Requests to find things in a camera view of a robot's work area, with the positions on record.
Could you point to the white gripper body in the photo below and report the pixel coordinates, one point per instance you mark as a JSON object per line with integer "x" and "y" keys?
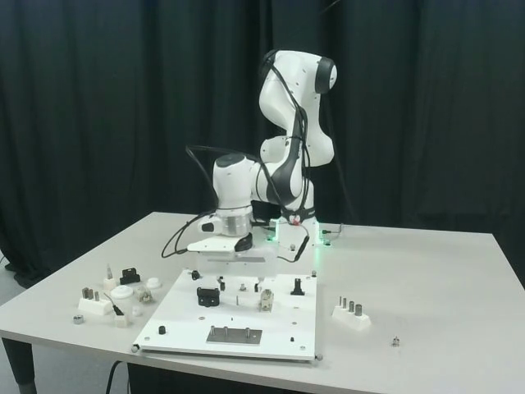
{"x": 238, "y": 264}

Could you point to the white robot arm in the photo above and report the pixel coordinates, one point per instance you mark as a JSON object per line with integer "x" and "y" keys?
{"x": 287, "y": 102}

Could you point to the white task board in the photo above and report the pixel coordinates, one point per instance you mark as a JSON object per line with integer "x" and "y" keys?
{"x": 229, "y": 324}

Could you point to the thin black rod red tag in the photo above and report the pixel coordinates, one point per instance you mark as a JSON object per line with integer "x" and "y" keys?
{"x": 303, "y": 246}

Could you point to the white medium gear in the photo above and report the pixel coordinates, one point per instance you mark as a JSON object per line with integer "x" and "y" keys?
{"x": 153, "y": 283}

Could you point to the beige waterproof plug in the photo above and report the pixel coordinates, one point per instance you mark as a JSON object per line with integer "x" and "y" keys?
{"x": 144, "y": 297}

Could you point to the white small gear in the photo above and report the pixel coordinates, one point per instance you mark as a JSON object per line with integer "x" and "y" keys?
{"x": 137, "y": 310}

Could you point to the black D-SUB plug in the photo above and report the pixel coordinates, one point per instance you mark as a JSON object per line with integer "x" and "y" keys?
{"x": 130, "y": 278}

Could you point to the grey angled base connector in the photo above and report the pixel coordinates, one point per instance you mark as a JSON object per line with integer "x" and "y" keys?
{"x": 334, "y": 231}

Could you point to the white round peg holder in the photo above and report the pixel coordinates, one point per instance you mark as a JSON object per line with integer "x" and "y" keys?
{"x": 350, "y": 320}

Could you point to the white large gear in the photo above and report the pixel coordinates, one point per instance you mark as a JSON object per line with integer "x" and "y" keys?
{"x": 122, "y": 293}

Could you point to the small white plug holder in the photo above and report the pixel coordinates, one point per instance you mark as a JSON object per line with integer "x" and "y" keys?
{"x": 122, "y": 321}
{"x": 108, "y": 283}

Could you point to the black USB plug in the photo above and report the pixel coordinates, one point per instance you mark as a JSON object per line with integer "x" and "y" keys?
{"x": 118, "y": 312}

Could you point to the clear Ethernet plug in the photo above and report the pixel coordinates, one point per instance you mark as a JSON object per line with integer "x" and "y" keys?
{"x": 108, "y": 271}

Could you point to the white square peg holder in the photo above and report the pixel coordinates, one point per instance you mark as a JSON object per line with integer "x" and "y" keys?
{"x": 94, "y": 307}

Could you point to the metal bolt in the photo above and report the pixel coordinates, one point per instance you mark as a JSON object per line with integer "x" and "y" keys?
{"x": 77, "y": 319}

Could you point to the black curtain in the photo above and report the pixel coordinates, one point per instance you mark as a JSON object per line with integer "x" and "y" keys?
{"x": 123, "y": 102}

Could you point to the black table leg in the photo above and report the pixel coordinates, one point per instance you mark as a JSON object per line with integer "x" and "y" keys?
{"x": 18, "y": 369}

